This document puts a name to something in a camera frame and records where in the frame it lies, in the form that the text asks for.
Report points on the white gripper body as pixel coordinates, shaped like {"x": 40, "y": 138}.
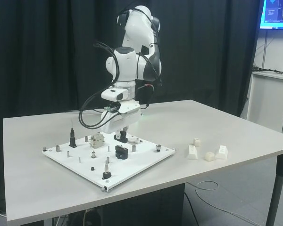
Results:
{"x": 122, "y": 118}

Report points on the black D-SUB plug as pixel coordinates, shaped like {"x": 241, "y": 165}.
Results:
{"x": 123, "y": 139}

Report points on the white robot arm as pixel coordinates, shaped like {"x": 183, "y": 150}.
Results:
{"x": 127, "y": 58}

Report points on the white gear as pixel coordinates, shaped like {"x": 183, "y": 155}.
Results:
{"x": 133, "y": 139}

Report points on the black connector socket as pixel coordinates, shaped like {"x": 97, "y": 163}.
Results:
{"x": 121, "y": 152}

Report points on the beige connector block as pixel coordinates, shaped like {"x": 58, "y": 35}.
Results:
{"x": 97, "y": 140}

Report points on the metal square peg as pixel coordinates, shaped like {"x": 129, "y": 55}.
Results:
{"x": 58, "y": 149}
{"x": 107, "y": 160}

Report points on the metal BNC plug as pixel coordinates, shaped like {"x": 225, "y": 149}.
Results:
{"x": 93, "y": 154}

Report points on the metal bolt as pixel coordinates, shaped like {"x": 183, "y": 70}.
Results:
{"x": 158, "y": 148}

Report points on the metal USB plug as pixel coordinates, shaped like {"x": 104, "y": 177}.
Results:
{"x": 106, "y": 171}

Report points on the white task board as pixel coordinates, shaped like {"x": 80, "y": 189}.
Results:
{"x": 85, "y": 169}

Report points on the long white peg holder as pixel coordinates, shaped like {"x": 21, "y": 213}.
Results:
{"x": 191, "y": 153}
{"x": 222, "y": 153}

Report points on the small white cube holder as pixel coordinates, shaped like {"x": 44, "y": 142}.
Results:
{"x": 196, "y": 142}
{"x": 209, "y": 157}

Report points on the black control cabinet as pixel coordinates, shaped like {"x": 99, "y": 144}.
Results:
{"x": 132, "y": 207}

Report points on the black curtain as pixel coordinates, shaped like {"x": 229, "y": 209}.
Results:
{"x": 37, "y": 58}

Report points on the white cabinet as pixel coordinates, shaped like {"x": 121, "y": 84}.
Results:
{"x": 268, "y": 99}

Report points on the dark grey table leg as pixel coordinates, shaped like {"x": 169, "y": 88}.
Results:
{"x": 277, "y": 188}

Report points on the blue screen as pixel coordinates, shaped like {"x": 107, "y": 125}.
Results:
{"x": 277, "y": 14}

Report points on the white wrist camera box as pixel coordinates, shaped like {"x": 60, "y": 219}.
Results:
{"x": 113, "y": 94}

